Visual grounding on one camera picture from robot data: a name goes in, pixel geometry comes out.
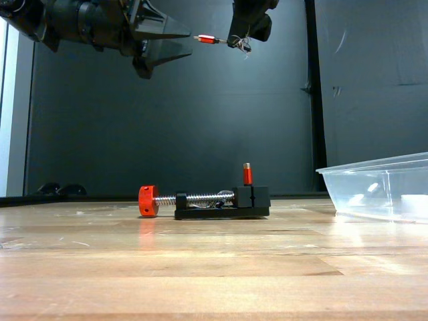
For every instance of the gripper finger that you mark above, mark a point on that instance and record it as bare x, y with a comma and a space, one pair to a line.
244, 16
160, 29
167, 50

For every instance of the black clamp vise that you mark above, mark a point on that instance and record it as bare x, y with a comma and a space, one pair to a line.
250, 200

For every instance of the clear plastic tub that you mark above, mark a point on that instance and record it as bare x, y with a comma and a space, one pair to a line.
368, 187

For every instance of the black vertical post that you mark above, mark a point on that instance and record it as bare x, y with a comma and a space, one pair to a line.
316, 100

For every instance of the red knob clamp screw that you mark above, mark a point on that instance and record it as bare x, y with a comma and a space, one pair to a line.
147, 200

